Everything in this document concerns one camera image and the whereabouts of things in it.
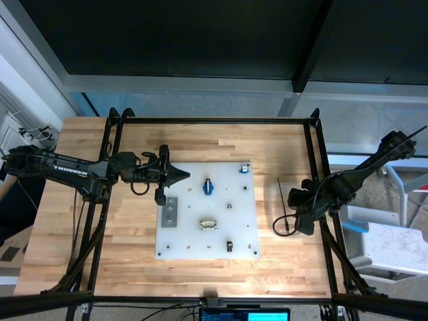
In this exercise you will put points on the grey metal plate with bar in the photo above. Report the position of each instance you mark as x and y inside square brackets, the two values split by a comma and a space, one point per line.
[168, 214]

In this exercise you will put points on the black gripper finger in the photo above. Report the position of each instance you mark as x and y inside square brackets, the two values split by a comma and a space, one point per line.
[296, 202]
[175, 178]
[296, 193]
[175, 170]

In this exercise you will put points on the black USB hub socket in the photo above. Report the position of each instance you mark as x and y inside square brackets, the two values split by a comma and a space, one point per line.
[229, 246]

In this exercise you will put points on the clear plastic tub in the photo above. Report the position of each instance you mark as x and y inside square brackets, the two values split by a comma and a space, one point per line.
[275, 209]

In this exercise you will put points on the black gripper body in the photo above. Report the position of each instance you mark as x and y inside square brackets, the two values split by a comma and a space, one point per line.
[163, 174]
[309, 210]

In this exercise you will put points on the beige connector housing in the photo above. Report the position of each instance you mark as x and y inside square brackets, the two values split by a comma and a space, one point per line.
[208, 225]

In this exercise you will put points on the white plastic board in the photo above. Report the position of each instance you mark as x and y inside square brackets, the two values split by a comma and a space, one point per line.
[194, 240]

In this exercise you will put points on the black metal frame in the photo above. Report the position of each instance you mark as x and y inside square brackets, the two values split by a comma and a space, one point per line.
[214, 121]

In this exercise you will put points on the large blue connector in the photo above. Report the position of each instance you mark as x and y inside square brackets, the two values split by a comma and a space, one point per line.
[208, 187]

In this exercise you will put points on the brown cardboard box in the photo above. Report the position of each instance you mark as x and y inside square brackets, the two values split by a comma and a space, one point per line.
[13, 249]

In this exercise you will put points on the laptop screen with blue edge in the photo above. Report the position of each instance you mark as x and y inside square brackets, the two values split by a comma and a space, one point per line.
[244, 315]

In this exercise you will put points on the white step stool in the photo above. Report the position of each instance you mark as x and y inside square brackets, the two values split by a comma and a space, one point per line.
[391, 250]

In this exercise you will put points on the small blue connector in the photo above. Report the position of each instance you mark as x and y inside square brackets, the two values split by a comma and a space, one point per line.
[244, 168]

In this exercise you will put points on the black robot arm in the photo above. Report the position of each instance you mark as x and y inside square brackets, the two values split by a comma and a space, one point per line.
[361, 174]
[67, 168]

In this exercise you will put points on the black camera box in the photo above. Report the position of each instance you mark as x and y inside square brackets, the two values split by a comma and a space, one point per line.
[213, 300]

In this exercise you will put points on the white metal stand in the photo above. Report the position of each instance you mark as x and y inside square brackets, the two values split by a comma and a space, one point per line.
[403, 187]

